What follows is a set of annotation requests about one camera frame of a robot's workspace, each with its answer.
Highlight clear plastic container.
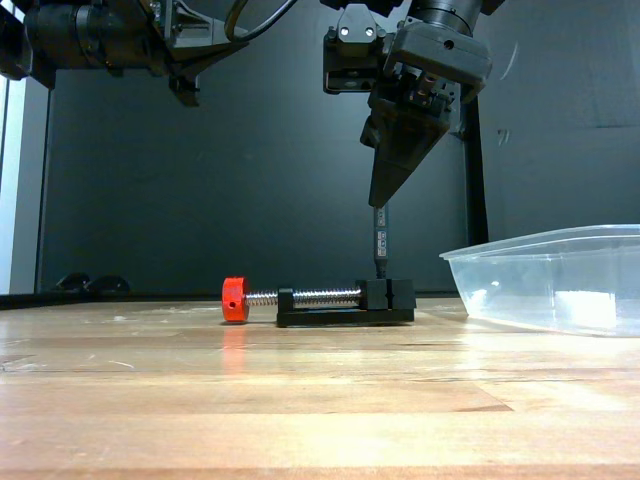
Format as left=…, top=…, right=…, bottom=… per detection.
left=438, top=224, right=640, bottom=339

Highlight black clamp with orange knob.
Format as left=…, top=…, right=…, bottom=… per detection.
left=221, top=276, right=417, bottom=330

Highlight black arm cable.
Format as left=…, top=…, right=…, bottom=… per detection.
left=223, top=0, right=297, bottom=42

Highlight black metal frame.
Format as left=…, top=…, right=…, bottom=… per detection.
left=0, top=94, right=490, bottom=306

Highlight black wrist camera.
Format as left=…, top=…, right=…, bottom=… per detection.
left=383, top=19, right=495, bottom=106

